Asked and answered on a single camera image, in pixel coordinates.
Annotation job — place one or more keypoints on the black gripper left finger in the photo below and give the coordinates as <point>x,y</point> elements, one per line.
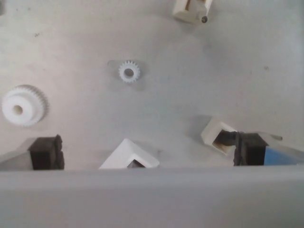
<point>45,154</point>

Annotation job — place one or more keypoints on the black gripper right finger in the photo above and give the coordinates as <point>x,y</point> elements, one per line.
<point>251,149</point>

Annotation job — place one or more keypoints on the white large gear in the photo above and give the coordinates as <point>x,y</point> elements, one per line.
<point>21,107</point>

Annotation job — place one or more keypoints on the white small gear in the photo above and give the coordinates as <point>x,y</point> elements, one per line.
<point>128,72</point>

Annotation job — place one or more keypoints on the white holder with dark plug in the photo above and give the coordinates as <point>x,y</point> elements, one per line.
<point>213,137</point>

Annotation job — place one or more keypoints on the white square holder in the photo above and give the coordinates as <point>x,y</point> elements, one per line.
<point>129,155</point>

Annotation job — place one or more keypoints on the metal round peg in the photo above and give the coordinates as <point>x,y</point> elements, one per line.
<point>204,19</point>

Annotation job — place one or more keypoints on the white holder with metal peg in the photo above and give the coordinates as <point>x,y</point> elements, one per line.
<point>190,12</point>

